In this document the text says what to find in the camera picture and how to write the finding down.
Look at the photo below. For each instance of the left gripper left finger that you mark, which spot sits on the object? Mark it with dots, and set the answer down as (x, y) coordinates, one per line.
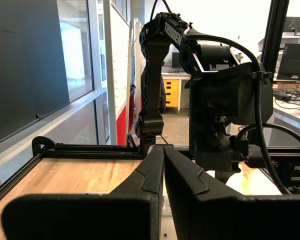
(90, 217)

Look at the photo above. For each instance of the yellow drawer cabinet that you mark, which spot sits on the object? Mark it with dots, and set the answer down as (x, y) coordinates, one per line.
(171, 92)

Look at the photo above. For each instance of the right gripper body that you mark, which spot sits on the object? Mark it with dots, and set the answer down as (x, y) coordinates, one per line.
(255, 156)

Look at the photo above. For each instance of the small black screw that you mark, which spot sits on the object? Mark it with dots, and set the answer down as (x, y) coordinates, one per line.
(165, 235)

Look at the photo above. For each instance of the grey window frame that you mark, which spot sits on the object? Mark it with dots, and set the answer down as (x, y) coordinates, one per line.
(95, 62)

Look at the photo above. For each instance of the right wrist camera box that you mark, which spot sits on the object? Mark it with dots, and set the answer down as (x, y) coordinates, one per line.
(217, 162)

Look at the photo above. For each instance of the black desktop monitor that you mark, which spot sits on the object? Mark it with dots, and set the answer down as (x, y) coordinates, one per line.
(176, 60)

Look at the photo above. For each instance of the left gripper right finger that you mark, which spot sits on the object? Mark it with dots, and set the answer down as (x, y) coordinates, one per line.
(240, 217)

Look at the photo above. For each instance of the white wall shelf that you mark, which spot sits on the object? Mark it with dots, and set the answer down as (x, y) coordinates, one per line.
(295, 37)

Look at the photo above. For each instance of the red panel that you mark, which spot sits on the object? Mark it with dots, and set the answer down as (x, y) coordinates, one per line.
(121, 125)

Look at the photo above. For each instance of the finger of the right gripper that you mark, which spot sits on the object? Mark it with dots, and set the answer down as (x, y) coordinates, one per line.
(226, 177)

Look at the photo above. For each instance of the small monitor with stand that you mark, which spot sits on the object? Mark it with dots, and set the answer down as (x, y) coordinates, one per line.
(295, 25)

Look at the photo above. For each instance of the large black monitor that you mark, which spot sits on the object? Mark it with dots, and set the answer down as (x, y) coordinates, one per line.
(292, 62)

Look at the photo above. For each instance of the black aluminium frame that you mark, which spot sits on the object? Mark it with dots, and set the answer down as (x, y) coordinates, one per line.
(90, 149)

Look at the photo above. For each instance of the white partition panel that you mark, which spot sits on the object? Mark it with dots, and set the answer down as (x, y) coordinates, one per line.
(120, 62)

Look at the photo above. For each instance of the long white desk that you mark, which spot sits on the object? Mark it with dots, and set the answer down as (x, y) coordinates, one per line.
(290, 115)

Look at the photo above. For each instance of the black hanging jacket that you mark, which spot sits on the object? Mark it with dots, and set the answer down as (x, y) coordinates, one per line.
(163, 100)

